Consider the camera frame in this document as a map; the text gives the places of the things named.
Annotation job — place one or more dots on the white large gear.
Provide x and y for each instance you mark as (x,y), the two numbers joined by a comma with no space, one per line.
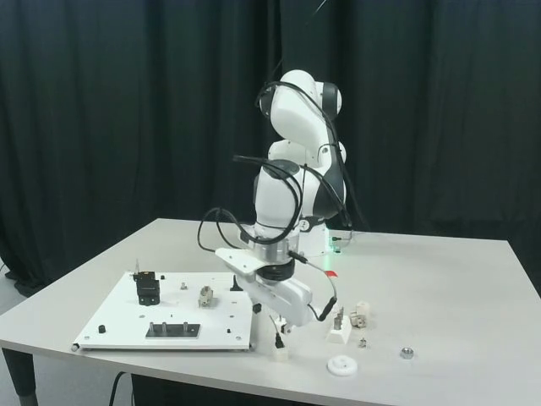
(341,366)

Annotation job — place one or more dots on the black D-SUB plug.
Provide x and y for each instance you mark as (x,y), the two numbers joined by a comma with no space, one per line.
(147,289)

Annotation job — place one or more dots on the round metal nut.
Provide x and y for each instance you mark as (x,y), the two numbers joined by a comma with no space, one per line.
(406,352)

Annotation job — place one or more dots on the white small gear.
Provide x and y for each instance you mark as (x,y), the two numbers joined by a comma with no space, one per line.
(364,307)

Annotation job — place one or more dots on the black curtains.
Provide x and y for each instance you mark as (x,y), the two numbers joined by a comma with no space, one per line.
(127,105)

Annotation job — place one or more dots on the small white plug holder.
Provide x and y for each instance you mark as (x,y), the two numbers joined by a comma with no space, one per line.
(280,353)

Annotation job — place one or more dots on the dark table leg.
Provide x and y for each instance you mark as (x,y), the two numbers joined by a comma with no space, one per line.
(19,376)

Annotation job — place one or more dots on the white peg holder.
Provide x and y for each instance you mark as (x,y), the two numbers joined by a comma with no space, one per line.
(338,335)

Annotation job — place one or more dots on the metal peg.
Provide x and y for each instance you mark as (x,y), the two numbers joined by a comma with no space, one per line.
(342,318)
(336,322)

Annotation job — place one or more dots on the white holder with plug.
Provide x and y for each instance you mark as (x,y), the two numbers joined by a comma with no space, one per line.
(357,320)

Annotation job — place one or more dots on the black USB plug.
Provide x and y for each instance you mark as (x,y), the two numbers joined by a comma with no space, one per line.
(277,340)

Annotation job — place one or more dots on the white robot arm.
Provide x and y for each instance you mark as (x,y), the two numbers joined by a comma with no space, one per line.
(291,122)

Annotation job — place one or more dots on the small metal bolt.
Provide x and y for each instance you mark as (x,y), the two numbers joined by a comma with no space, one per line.
(362,343)

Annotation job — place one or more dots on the white task board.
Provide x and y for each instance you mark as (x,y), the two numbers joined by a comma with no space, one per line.
(177,315)

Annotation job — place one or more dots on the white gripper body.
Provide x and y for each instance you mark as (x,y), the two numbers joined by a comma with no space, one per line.
(287,300)

